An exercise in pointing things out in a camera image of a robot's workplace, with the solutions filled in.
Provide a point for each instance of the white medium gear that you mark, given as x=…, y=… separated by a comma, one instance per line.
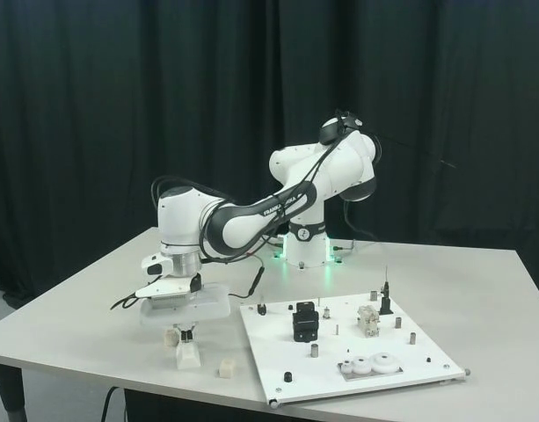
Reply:
x=361, y=366

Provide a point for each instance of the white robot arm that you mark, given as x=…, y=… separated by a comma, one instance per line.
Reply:
x=304, y=176

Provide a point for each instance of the white small gear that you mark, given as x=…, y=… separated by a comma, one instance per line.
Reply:
x=347, y=364

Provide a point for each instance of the small white holder block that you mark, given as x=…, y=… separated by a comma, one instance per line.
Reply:
x=169, y=340
x=225, y=368

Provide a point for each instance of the black D-SUB plug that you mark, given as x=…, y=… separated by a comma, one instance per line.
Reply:
x=305, y=323

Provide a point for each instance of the thick metal round peg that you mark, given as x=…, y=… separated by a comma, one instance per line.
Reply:
x=315, y=351

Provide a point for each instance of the short metal peg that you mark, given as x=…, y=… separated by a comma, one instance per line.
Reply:
x=373, y=295

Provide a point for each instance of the flat white mounting plate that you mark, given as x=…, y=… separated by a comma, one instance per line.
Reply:
x=163, y=289

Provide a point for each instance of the white task board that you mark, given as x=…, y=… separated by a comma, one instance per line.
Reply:
x=304, y=369

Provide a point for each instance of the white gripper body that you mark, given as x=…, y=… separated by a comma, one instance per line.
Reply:
x=185, y=310

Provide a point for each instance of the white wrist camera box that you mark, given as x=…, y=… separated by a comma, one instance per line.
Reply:
x=157, y=267

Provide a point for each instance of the white peg holder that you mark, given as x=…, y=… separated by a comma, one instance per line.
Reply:
x=189, y=355

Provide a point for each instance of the small black round plug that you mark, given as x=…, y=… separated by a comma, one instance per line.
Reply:
x=288, y=376

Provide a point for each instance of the white large gear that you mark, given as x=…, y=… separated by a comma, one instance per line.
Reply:
x=384, y=363

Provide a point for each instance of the black curtain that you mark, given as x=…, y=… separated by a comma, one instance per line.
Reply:
x=119, y=88

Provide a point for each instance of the beige Ethernet plug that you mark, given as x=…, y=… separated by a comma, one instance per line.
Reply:
x=369, y=323

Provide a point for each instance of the black USB plug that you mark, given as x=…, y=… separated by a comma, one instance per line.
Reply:
x=385, y=304

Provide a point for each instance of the small black pin plug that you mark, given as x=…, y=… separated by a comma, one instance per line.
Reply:
x=261, y=309

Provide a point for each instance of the dark table leg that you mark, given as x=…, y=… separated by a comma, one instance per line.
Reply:
x=7, y=391

